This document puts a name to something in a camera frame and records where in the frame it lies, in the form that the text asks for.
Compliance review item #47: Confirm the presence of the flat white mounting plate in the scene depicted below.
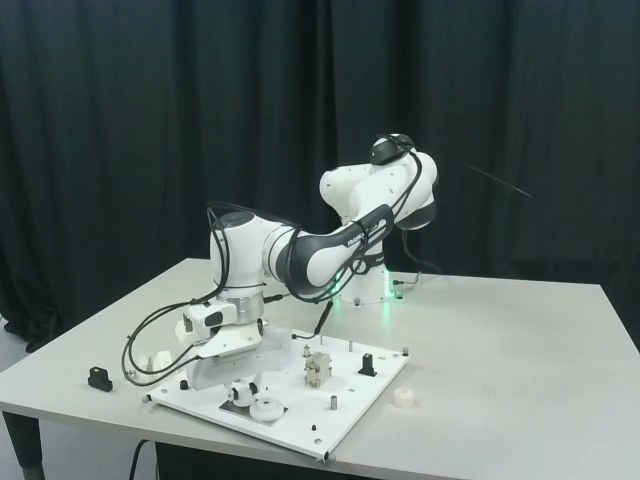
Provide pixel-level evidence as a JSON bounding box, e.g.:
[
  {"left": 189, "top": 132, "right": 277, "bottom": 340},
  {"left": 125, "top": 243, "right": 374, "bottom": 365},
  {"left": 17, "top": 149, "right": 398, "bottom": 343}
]
[{"left": 192, "top": 332, "right": 265, "bottom": 362}]

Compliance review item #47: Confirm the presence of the dark table side panel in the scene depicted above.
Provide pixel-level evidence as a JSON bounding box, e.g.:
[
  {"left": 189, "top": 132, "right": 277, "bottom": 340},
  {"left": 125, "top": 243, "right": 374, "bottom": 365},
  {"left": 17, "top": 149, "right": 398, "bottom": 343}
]
[{"left": 154, "top": 442, "right": 331, "bottom": 480}]

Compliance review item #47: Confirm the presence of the black table leg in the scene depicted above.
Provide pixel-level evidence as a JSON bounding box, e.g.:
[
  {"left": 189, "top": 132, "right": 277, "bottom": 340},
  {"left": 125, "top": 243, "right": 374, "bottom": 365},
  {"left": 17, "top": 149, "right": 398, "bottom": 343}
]
[{"left": 2, "top": 412, "right": 41, "bottom": 480}]

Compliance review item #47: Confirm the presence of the white peg holder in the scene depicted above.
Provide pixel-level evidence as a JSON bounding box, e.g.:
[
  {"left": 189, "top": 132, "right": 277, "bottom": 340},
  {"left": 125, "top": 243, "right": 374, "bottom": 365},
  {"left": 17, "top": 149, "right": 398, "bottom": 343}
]
[{"left": 135, "top": 354, "right": 161, "bottom": 387}]

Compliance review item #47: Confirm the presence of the white plug holder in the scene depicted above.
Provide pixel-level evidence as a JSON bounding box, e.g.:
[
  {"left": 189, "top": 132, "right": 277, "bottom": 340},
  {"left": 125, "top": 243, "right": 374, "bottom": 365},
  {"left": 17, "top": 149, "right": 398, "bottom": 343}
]
[{"left": 172, "top": 319, "right": 195, "bottom": 347}]

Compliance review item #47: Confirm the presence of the black D-SUB plug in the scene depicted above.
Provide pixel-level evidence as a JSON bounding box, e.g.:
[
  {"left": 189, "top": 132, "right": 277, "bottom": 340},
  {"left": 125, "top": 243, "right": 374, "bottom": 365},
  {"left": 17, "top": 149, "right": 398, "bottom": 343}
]
[{"left": 87, "top": 367, "right": 114, "bottom": 392}]

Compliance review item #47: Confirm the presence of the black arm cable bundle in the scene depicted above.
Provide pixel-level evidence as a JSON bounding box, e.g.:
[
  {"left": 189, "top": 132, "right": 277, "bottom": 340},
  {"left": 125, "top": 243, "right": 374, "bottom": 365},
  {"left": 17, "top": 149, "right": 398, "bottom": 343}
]
[{"left": 287, "top": 133, "right": 426, "bottom": 304}]

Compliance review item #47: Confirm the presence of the white large gear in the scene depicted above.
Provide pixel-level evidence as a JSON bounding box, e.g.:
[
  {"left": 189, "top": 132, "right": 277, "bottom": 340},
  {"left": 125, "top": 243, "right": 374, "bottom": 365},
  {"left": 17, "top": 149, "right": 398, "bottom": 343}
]
[{"left": 249, "top": 398, "right": 284, "bottom": 422}]

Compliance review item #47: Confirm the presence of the black power cable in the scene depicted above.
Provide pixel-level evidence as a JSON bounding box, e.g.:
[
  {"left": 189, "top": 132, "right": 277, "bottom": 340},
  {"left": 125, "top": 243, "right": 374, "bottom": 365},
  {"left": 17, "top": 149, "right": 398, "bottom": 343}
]
[{"left": 399, "top": 227, "right": 444, "bottom": 275}]

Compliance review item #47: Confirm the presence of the black curtain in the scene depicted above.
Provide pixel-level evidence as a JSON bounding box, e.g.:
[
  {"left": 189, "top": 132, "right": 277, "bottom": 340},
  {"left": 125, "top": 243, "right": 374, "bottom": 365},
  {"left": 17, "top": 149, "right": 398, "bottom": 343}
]
[{"left": 0, "top": 0, "right": 640, "bottom": 354}]

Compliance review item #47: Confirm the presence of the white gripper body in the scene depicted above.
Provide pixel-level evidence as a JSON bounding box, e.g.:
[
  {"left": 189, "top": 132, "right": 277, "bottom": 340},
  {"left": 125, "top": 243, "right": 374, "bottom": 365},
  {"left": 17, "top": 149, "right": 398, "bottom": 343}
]
[{"left": 187, "top": 344, "right": 281, "bottom": 394}]

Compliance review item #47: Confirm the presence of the white task board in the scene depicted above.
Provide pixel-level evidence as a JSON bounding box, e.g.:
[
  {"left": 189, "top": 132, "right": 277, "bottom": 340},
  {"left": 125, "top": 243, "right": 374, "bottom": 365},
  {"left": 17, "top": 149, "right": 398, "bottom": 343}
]
[{"left": 143, "top": 324, "right": 414, "bottom": 462}]

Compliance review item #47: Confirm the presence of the black hanging cable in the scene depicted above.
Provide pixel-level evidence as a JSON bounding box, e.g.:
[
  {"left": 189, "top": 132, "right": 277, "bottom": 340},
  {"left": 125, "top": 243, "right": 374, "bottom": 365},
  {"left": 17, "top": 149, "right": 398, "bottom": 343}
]
[{"left": 129, "top": 438, "right": 157, "bottom": 480}]

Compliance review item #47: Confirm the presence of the thin black zip tie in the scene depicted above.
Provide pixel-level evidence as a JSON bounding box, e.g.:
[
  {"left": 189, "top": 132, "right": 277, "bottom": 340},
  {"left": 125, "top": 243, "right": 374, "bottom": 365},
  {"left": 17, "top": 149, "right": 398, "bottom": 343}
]
[{"left": 458, "top": 159, "right": 532, "bottom": 198}]

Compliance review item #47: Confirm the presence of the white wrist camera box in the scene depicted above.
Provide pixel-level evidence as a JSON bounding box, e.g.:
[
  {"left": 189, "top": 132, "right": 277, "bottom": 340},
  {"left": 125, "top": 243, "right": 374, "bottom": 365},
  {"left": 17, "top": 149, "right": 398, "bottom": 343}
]
[{"left": 183, "top": 304, "right": 239, "bottom": 334}]

